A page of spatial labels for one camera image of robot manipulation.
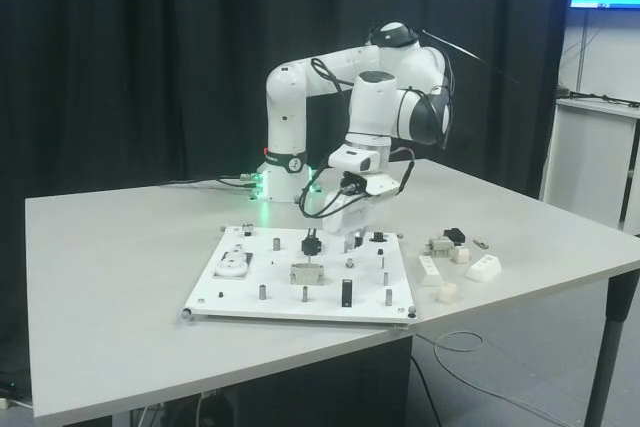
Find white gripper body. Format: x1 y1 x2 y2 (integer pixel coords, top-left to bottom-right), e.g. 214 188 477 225
322 190 374 238

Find black waterproof plug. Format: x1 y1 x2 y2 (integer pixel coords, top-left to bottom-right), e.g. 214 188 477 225
301 228 323 255

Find white task board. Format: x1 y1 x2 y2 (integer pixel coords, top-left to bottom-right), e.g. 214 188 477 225
182 225 419 331

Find white long peg holder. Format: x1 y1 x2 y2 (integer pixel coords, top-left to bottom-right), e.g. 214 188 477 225
416 254 444 289

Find metal D-SUB plug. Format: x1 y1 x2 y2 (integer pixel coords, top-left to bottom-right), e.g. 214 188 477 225
423 235 454 255

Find white large gear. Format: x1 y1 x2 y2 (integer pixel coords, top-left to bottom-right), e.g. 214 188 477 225
215 260 249 279

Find white sloped peg holder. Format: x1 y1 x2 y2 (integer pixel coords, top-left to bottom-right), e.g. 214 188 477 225
464 255 503 283

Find black cabinet under table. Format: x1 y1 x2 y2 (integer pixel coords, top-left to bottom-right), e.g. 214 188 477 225
130 334 414 427

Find white cabinet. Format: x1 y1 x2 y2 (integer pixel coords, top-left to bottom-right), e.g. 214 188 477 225
541 95 640 237

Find black curtains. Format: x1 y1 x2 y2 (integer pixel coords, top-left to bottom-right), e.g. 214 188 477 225
0 0 584 228

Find grey table leg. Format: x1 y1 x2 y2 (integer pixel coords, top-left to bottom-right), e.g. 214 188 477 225
583 274 635 427

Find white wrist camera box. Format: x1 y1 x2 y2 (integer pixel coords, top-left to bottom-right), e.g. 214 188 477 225
327 143 382 174

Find black base cables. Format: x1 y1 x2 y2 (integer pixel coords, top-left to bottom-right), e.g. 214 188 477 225
159 174 264 194

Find grey floor cable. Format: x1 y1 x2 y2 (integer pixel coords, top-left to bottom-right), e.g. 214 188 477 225
432 329 609 401

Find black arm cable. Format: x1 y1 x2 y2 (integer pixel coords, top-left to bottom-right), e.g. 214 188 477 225
293 26 454 221

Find black floor cable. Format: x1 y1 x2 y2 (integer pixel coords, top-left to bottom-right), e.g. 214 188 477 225
410 354 444 427

